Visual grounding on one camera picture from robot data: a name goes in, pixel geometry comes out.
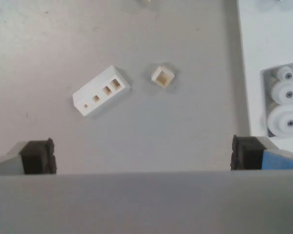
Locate small white square holder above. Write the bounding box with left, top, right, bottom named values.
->
left=150, top=62, right=177, bottom=89

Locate white task board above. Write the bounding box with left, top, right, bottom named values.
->
left=235, top=0, right=293, bottom=138

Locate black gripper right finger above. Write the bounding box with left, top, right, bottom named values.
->
left=230, top=134, right=293, bottom=171

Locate white medium gear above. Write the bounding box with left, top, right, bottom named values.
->
left=270, top=79, right=293, bottom=105

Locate white square-hole peg holder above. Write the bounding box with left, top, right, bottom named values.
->
left=72, top=64, right=131, bottom=118

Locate white small gear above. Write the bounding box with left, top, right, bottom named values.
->
left=277, top=66, right=293, bottom=83

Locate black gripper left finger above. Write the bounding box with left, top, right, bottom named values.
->
left=0, top=137, right=58, bottom=176

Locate white large gear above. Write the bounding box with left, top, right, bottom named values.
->
left=267, top=103, right=293, bottom=136

